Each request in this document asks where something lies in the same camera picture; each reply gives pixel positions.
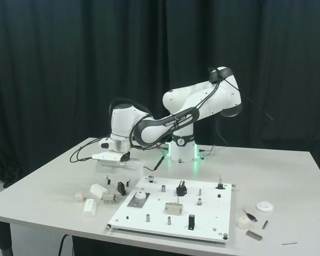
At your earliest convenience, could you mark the black curtain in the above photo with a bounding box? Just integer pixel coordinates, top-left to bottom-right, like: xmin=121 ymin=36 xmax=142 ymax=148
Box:
xmin=0 ymin=0 xmax=320 ymax=187

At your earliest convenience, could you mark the grey base cable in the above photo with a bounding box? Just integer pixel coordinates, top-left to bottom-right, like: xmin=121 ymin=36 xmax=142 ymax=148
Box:
xmin=198 ymin=145 xmax=217 ymax=161

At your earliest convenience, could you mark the long white holder block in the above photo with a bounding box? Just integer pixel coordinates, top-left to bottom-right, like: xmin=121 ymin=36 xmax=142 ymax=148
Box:
xmin=81 ymin=198 xmax=97 ymax=218
xmin=90 ymin=183 xmax=109 ymax=199

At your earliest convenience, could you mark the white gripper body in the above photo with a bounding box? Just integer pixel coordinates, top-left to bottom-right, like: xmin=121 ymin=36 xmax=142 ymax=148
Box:
xmin=95 ymin=159 xmax=144 ymax=180

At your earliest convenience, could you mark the white large gear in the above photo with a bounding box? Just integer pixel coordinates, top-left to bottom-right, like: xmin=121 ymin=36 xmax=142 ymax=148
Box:
xmin=255 ymin=202 xmax=274 ymax=213

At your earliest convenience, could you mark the dark table leg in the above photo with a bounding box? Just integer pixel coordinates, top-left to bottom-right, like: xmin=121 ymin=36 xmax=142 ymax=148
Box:
xmin=0 ymin=219 xmax=12 ymax=256

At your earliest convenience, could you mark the thin black rod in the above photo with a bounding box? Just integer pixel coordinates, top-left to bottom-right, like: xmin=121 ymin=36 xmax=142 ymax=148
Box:
xmin=154 ymin=155 xmax=165 ymax=171

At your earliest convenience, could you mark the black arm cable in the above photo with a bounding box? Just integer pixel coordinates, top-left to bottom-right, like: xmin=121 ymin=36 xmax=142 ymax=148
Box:
xmin=108 ymin=67 xmax=241 ymax=150

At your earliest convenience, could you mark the black USB plug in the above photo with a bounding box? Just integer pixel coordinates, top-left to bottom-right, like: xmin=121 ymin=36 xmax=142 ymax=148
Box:
xmin=242 ymin=208 xmax=259 ymax=223

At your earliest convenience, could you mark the black looped cable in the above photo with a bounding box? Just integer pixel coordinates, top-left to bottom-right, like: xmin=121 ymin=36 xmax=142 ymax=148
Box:
xmin=70 ymin=138 xmax=102 ymax=163

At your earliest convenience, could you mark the white task board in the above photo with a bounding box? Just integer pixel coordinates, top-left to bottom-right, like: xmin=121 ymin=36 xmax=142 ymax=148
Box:
xmin=105 ymin=175 xmax=237 ymax=243

